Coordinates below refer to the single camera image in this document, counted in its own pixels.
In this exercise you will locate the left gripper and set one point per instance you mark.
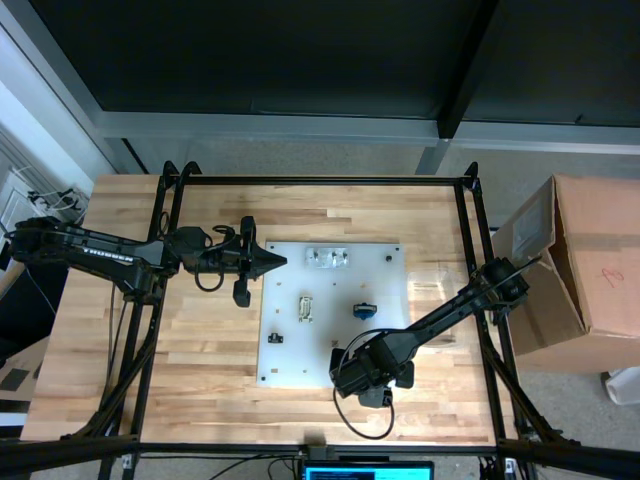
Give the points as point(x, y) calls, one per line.
point(246, 290)

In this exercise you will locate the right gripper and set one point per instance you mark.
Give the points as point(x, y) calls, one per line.
point(360, 370)

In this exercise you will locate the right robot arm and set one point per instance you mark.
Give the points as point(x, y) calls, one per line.
point(440, 312)

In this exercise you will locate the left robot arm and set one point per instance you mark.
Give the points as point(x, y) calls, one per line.
point(100, 250)

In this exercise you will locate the blue socket block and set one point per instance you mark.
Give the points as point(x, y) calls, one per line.
point(365, 312)

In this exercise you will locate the white task board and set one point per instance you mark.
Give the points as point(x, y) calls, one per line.
point(300, 360)

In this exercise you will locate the beige many-pin connector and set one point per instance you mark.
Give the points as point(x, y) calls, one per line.
point(306, 309)

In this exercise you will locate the black block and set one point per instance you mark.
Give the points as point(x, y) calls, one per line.
point(275, 338)

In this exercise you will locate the clear plastic container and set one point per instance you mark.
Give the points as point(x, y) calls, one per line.
point(425, 295)

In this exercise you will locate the blue screen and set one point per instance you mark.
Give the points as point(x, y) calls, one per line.
point(365, 474)

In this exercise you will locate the cardboard box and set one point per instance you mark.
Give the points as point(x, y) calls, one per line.
point(600, 250)

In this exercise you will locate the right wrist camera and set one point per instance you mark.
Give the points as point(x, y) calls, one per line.
point(372, 397)

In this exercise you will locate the grey peg base plate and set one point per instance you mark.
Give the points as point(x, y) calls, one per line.
point(325, 250)

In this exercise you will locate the black frame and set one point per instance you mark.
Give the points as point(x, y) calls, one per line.
point(320, 179)

